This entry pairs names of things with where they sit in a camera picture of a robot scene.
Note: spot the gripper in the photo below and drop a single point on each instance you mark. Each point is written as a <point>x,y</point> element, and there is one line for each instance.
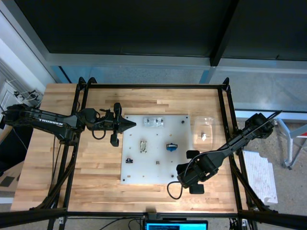
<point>196,189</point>
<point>117,127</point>

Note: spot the grey metal stand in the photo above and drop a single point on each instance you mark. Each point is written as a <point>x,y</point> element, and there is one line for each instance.
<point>289,153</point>

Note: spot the black socket block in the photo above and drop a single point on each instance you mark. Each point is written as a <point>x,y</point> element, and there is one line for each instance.
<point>129,160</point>

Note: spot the blue-edged laptop screen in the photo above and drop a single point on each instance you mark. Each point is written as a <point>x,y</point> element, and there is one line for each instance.
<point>175,226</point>

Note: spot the white foam block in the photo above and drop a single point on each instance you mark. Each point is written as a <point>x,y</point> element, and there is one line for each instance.
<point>260,177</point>

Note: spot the cardboard box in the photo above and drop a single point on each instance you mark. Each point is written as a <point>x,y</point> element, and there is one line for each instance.
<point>13,173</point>

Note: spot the black metal frame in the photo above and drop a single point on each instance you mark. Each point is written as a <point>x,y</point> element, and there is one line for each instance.
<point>153,85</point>

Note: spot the clear plastic tub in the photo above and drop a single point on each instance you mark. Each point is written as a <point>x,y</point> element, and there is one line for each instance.
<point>206,124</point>

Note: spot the beige multi-pin connector housing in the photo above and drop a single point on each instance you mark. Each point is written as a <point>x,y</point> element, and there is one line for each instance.
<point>143,146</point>

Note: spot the small white connector part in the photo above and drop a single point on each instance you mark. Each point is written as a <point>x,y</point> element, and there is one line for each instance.
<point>204,137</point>

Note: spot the white taskboard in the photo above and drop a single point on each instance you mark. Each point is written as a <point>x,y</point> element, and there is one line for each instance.
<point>148,172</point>

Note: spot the aluminium block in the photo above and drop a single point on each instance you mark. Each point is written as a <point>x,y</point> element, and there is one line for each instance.
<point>153,124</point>

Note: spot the small black table camera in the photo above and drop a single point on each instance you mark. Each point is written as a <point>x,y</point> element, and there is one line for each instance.
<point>151,214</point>

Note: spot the black room pillar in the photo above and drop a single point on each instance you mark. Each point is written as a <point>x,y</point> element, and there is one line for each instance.
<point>223,36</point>

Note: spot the blue D-sub connector mount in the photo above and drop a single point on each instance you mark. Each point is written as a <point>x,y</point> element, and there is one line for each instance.
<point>171,148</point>

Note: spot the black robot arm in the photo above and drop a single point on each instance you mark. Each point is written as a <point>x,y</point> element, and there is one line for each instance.
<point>55,122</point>
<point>225,147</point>

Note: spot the black equipment case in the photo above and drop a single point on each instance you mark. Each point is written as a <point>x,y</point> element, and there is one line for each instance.
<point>9,153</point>

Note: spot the power strip with plugs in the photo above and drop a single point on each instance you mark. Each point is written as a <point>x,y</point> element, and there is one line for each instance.
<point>26,97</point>

